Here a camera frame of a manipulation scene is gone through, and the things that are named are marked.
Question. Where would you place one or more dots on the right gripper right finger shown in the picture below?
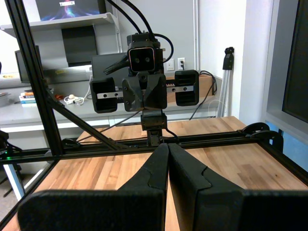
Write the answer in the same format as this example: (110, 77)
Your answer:
(240, 211)

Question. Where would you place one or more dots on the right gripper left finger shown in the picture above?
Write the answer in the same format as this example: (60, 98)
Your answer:
(96, 209)

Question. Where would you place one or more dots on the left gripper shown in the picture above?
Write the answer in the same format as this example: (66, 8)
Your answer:
(103, 84)

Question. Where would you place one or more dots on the black computer monitor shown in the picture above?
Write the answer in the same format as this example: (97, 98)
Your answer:
(106, 63)
(20, 67)

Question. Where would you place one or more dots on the grey desk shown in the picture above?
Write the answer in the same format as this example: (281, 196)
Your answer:
(72, 113)

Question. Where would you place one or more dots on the aluminium stand with black head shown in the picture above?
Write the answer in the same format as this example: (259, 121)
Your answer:
(226, 84)

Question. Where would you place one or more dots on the stack of books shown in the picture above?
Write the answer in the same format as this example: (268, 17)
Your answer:
(27, 98)

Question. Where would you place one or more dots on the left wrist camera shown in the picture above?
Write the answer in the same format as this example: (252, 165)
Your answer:
(140, 59)

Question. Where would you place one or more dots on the white wall outlet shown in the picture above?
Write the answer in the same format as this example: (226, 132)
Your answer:
(181, 63)
(170, 65)

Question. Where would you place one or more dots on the black frame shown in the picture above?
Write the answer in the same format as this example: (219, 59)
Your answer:
(38, 84)

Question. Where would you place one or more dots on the grey wall shelf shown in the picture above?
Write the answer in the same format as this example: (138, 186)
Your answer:
(60, 24)

